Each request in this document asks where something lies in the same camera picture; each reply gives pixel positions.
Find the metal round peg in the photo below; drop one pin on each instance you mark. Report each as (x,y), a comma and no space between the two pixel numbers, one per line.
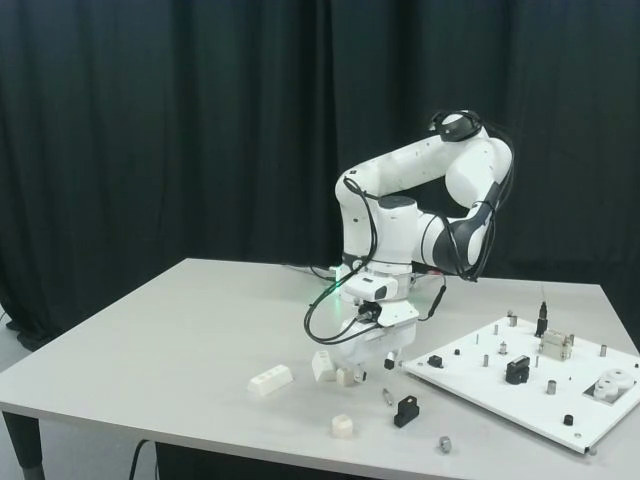
(386,396)
(511,318)
(550,387)
(604,350)

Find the small black round cap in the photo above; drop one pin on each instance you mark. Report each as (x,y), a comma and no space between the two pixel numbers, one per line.
(567,419)

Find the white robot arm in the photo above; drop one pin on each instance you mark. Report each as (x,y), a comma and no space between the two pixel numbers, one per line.
(400,165)

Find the white small gear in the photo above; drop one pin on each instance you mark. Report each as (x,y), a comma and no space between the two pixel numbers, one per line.
(345,377)

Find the white medium gear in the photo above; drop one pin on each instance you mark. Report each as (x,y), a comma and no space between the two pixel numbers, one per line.
(606,390)

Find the black cabinet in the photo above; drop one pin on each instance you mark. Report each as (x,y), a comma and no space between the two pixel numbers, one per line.
(250,467)

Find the small white holder block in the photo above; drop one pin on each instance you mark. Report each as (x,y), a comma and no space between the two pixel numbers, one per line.
(342,427)

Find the small black plug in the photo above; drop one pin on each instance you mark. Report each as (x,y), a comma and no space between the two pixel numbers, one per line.
(436,360)

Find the white holder with holes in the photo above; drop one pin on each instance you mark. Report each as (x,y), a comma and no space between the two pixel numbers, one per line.
(322,369)
(270,384)

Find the metal BNC plug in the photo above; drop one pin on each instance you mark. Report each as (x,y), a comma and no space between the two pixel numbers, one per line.
(502,348)

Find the small white box dark window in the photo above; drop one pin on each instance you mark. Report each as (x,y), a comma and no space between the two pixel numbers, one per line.
(372,289)

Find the dark grey table leg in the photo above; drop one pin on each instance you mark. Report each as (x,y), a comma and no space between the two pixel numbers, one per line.
(22,445)

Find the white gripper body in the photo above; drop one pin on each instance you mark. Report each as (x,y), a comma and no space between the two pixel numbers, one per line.
(380,342)

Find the black curtain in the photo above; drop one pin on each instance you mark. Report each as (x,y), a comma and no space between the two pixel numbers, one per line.
(150,125)

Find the white task board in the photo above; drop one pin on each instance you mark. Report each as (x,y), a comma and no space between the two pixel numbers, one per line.
(500,400)

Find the white large gear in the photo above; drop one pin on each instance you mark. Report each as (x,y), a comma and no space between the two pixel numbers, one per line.
(622,379)

